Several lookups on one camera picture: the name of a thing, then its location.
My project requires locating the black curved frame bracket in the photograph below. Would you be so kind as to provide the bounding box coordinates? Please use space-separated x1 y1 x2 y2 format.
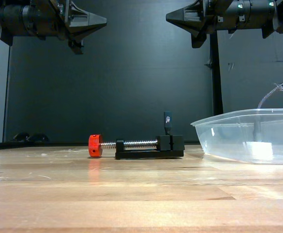
29 133 50 143
13 132 31 143

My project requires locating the black backdrop post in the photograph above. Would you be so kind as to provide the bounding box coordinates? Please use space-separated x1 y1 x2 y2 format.
204 31 224 116

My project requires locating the small white block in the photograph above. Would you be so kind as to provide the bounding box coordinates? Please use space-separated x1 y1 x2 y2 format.
249 141 274 161

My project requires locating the clear plastic tub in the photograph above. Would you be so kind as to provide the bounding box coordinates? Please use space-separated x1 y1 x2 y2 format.
190 108 283 166

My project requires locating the black vise with red knob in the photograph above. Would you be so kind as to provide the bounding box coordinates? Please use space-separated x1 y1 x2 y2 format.
88 134 185 160

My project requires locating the black USB-C socket adapter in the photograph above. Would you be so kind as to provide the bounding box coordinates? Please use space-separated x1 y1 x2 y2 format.
162 111 173 136

